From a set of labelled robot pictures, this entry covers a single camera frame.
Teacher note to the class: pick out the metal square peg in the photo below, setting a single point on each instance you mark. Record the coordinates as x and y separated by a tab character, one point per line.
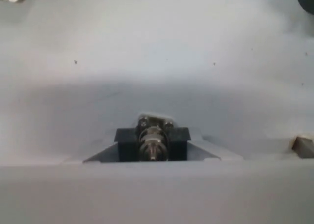
304	148

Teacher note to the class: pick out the metal BNC plug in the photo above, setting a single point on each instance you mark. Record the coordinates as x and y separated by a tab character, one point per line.
153	145

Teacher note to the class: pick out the white task board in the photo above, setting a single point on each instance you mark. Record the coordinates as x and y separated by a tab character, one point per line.
157	62

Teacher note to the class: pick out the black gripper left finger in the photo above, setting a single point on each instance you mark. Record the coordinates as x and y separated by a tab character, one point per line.
126	145

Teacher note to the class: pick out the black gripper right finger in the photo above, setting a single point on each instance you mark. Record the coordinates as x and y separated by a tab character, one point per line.
179	145

